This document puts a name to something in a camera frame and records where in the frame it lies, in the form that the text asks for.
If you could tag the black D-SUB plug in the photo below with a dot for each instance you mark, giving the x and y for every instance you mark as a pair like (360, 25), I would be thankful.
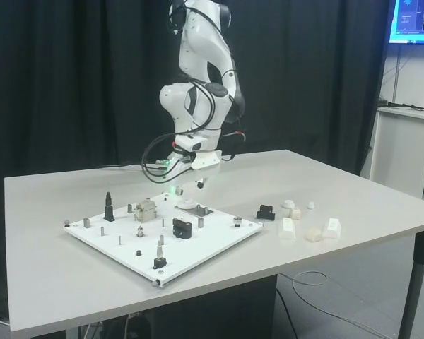
(265, 213)

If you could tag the white small gear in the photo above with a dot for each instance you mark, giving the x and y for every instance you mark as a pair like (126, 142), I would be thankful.
(311, 205)

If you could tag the white cube holder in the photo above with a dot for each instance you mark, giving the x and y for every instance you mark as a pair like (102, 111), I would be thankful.
(295, 213)
(313, 234)

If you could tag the white large gear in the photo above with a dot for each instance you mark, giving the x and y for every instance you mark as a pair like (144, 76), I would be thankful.
(188, 204)

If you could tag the white task board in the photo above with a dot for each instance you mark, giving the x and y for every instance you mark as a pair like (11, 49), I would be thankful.
(109, 243)

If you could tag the white wedge peg holder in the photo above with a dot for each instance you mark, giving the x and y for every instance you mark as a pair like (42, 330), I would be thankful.
(332, 227)
(286, 227)

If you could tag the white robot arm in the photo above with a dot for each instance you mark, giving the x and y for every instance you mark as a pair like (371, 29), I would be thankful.
(198, 53)

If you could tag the blue screen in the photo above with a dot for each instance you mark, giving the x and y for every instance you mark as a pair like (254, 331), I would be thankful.
(413, 21)

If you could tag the metal BNC plug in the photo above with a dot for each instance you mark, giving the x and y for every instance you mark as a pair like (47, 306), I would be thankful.
(237, 222)

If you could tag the grey USB plug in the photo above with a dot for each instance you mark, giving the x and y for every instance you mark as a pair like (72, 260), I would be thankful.
(145, 213)

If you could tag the metal square peg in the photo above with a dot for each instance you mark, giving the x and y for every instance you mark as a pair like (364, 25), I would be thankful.
(87, 224)

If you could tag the white cabinet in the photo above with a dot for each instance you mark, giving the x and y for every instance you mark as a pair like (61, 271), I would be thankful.
(403, 152)

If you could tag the black waterproof plug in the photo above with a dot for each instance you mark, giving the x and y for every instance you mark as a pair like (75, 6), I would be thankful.
(181, 229)

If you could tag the metal round peg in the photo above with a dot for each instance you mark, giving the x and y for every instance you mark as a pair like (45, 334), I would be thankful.
(200, 224)
(129, 208)

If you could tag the small metal plug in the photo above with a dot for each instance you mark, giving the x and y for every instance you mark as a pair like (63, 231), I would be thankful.
(140, 232)

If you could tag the dark table leg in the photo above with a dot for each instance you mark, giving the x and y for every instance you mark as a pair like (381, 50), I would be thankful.
(421, 268)

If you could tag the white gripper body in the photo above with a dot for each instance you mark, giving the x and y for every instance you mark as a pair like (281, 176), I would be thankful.
(187, 174)

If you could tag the white medium gear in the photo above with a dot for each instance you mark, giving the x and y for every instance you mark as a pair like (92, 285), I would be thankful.
(288, 203)

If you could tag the black curtain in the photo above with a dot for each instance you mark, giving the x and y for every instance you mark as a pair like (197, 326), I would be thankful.
(74, 88)

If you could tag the black Ethernet plug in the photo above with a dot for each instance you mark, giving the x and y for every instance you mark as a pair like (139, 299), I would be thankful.
(108, 212)

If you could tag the metal bolt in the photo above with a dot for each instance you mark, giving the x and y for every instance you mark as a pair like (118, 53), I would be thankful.
(159, 257)

